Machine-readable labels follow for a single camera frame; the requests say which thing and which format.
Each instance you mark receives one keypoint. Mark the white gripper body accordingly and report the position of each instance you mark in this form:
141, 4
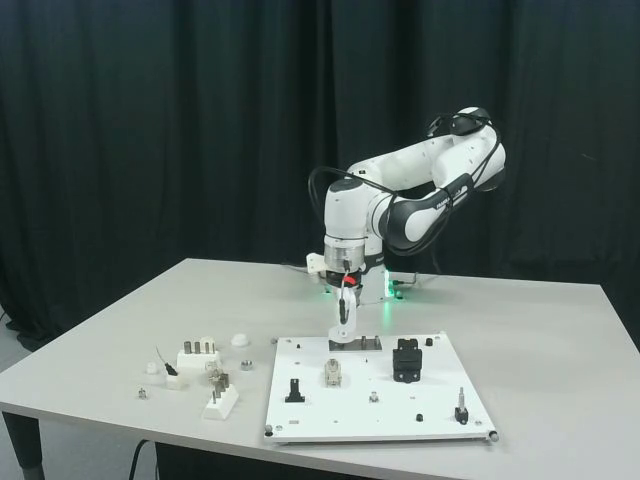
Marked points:
353, 310

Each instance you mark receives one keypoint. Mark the metal bolt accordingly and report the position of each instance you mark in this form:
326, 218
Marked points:
246, 365

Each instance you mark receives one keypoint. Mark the black D-SUB plug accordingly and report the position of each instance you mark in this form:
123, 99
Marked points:
407, 365

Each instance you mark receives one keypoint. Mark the black curtains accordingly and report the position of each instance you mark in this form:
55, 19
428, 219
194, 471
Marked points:
150, 125

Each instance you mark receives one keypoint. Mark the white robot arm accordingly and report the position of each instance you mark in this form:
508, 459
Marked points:
400, 165

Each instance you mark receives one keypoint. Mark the black box under table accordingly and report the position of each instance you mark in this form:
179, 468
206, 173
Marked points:
225, 467

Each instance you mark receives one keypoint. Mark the beige waterproof plug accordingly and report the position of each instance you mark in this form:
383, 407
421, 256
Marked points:
215, 372

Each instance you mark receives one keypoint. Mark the small white plug holder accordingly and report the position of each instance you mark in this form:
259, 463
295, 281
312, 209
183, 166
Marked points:
176, 383

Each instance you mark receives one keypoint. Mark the white peg holder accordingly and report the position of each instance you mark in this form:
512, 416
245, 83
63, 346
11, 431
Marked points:
220, 407
197, 361

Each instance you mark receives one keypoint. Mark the white task board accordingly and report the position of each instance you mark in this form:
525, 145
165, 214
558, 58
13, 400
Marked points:
350, 415

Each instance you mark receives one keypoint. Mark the black USB plug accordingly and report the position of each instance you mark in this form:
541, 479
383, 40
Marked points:
171, 371

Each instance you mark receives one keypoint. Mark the metal BNC plug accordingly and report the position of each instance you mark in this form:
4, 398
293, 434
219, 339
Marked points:
142, 393

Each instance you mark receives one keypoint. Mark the white small gear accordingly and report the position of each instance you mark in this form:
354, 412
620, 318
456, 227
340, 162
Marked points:
151, 369

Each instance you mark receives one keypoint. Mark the dark grey table leg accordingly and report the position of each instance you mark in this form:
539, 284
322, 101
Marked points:
27, 450

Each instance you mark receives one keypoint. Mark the white medium gear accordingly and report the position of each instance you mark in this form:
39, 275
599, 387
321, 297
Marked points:
240, 340

